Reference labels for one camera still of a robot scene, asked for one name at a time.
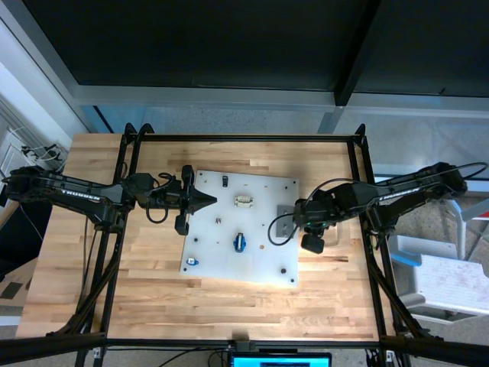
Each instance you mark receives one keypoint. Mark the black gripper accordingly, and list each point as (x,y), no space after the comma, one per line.
(186,176)
(311,214)

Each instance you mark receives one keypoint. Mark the white step stool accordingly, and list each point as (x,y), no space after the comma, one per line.
(447,283)

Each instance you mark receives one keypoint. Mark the blue round holder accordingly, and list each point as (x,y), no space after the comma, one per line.
(234,244)

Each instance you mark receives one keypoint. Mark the grey metal chair frame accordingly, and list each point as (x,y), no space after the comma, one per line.
(458,214)

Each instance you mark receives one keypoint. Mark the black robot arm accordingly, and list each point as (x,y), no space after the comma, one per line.
(76,191)
(397,193)

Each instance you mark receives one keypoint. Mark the white board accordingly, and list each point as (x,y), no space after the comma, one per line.
(214,260)

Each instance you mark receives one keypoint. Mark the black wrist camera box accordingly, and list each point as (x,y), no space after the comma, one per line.
(313,244)

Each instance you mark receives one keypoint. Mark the table level camera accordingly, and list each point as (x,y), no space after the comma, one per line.
(244,346)

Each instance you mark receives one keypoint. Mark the black plug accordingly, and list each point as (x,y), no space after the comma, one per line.
(225,180)

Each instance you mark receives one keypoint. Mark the blue square holder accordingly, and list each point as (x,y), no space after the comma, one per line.
(194,262)

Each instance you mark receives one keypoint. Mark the black room pillar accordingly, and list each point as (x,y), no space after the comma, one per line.
(355,57)

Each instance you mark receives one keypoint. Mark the grey metal plate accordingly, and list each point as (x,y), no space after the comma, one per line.
(282,218)

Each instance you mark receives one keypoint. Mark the blue laptop screen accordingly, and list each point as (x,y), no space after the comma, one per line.
(279,361)

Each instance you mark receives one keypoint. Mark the white connector housing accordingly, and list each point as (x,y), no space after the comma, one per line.
(244,201)

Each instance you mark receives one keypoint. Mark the brown cardboard box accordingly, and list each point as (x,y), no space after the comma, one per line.
(15,275)

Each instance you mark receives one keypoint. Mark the black metal frame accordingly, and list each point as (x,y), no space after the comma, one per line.
(244,138)

